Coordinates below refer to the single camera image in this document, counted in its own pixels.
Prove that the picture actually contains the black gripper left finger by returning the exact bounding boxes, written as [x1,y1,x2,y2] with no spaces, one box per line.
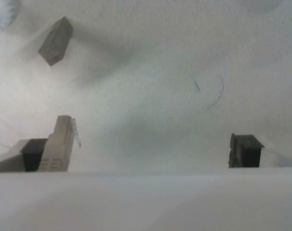
[0,138,49,173]

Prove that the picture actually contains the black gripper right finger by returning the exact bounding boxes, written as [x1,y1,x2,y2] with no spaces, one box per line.
[229,133,292,168]

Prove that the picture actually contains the grey Ethernet plug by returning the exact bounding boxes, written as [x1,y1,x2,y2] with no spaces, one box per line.
[37,115,82,172]

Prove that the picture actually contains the metal square peg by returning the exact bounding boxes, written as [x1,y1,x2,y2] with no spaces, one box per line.
[38,16,74,67]

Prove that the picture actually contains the white gear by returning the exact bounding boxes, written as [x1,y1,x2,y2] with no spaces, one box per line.
[0,0,22,34]

